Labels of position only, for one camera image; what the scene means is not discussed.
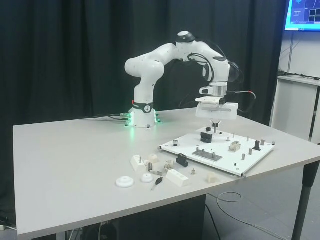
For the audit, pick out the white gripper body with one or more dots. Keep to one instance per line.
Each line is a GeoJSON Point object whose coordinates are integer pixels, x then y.
{"type": "Point", "coordinates": [216, 112]}

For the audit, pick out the metal square peg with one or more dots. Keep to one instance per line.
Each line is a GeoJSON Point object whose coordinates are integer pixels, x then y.
{"type": "Point", "coordinates": [215, 129]}

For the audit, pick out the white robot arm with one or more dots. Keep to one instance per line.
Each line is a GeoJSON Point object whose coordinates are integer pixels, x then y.
{"type": "Point", "coordinates": [145, 80]}

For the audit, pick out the white peg holder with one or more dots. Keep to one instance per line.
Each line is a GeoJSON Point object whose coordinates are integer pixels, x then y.
{"type": "Point", "coordinates": [177, 178]}
{"type": "Point", "coordinates": [137, 163]}

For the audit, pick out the white task board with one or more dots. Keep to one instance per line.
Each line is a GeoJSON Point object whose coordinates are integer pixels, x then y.
{"type": "Point", "coordinates": [217, 155]}

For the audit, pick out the black D-SUB plug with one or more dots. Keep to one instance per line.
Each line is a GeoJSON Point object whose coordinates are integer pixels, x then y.
{"type": "Point", "coordinates": [182, 160]}

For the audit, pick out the small metal bolt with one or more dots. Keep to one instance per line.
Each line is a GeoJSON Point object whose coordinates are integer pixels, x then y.
{"type": "Point", "coordinates": [193, 171]}

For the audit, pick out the cream plug holder block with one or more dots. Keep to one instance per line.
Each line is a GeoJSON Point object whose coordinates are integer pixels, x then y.
{"type": "Point", "coordinates": [211, 177]}
{"type": "Point", "coordinates": [153, 159]}

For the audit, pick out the grey Ethernet plug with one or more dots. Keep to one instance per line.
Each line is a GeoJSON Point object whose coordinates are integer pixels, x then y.
{"type": "Point", "coordinates": [158, 172]}

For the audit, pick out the metal BNC plug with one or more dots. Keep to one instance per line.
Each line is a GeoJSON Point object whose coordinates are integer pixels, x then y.
{"type": "Point", "coordinates": [150, 167]}

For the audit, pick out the white cabinet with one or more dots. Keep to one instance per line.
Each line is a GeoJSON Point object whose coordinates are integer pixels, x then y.
{"type": "Point", "coordinates": [295, 107]}

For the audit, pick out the white medium gear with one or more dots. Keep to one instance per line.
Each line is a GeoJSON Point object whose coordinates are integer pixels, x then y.
{"type": "Point", "coordinates": [146, 178]}

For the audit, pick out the white large gear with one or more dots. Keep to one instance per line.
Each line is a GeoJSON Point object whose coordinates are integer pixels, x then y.
{"type": "Point", "coordinates": [124, 181]}

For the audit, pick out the grey table leg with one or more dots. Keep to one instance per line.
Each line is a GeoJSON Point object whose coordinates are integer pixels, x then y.
{"type": "Point", "coordinates": [303, 200]}

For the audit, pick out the blue screen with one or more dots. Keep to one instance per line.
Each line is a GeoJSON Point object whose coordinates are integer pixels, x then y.
{"type": "Point", "coordinates": [303, 15]}

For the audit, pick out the black curtain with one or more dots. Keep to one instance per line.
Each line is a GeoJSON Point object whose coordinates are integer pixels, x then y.
{"type": "Point", "coordinates": [75, 50]}

